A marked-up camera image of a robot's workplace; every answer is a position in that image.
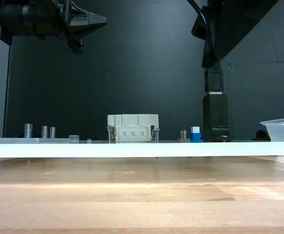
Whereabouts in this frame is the black USB hub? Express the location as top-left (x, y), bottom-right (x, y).
top-left (202, 94), bottom-right (235, 142)

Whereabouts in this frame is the beige connector housing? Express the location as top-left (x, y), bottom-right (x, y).
top-left (107, 114), bottom-right (160, 143)

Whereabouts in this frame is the small metal connector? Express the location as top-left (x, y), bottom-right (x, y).
top-left (177, 130), bottom-right (190, 142)

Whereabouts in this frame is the metal clamp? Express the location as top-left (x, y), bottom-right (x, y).
top-left (106, 124), bottom-right (116, 143)
top-left (151, 127), bottom-right (161, 143)

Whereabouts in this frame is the blue socket with white top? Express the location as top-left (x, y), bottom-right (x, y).
top-left (189, 126), bottom-right (204, 142)

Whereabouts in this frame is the wide metal peg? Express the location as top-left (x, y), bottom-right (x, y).
top-left (24, 123), bottom-right (34, 139)

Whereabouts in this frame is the clear plastic tub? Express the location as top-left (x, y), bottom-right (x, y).
top-left (259, 117), bottom-right (284, 142)

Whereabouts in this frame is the grey metal plate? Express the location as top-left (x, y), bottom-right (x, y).
top-left (0, 137), bottom-right (71, 144)

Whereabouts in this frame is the white board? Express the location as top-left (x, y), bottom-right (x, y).
top-left (0, 139), bottom-right (284, 159)

